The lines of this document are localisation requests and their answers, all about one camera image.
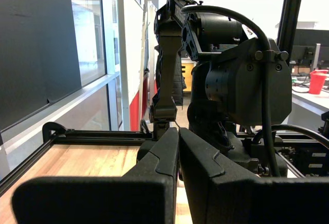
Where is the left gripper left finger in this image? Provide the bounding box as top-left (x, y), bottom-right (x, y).
top-left (11, 127), bottom-right (180, 224)

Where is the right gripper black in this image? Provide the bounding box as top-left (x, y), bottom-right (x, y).
top-left (189, 100), bottom-right (288, 178)

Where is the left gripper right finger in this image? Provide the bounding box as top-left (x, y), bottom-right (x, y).
top-left (179, 127), bottom-right (329, 224)

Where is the black hanging jacket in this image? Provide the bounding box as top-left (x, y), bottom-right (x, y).
top-left (169, 51), bottom-right (188, 106)

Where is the yellow drawer cabinet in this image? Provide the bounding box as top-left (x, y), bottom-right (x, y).
top-left (181, 63), bottom-right (195, 92)

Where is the white desk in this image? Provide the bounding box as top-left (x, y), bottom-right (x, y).
top-left (289, 87), bottom-right (329, 127)

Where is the white partition with red base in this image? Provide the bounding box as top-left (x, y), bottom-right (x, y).
top-left (117, 0), bottom-right (150, 132)

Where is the red plastic bin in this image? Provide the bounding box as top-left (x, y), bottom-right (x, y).
top-left (308, 69), bottom-right (329, 95)

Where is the black computer monitor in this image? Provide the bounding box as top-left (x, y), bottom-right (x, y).
top-left (293, 28), bottom-right (329, 63)

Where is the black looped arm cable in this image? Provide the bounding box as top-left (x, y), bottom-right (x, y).
top-left (181, 5), bottom-right (281, 178)

